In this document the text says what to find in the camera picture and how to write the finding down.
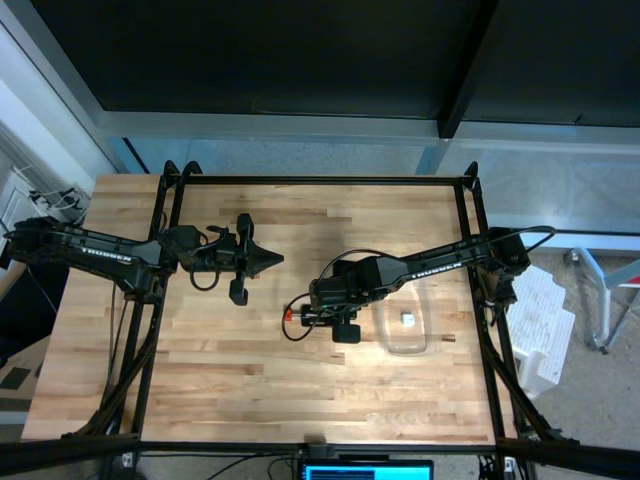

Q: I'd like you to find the black clamp with orange knob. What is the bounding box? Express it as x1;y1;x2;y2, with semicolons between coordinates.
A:
284;308;334;329

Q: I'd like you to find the laptop screen with blue edge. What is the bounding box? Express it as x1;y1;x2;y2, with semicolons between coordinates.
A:
298;458;435;480

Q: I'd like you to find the white foam block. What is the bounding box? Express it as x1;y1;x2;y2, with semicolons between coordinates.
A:
505;264;576;401

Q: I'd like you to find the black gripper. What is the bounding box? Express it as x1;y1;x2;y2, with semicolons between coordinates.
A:
212;213;285;307
332;259;362;345

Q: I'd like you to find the clear plastic tub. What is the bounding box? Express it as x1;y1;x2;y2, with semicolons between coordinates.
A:
372;277;444;357

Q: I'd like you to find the small black camera mount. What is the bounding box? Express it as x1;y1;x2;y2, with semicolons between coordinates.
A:
298;434;334;459

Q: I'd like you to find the white cable bundle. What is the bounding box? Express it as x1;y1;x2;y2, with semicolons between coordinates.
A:
27;187;84;211

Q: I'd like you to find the flat brown cardboard box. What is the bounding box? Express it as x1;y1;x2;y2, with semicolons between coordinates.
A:
0;334;51;426

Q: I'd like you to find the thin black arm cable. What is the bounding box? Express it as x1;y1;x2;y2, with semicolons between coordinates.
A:
188;249;222;293
282;294;326;343

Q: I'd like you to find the grey metal stand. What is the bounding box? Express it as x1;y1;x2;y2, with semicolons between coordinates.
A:
564;247;640;356

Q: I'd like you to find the black aluminium frame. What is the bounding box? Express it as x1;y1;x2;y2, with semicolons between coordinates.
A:
0;159;640;480

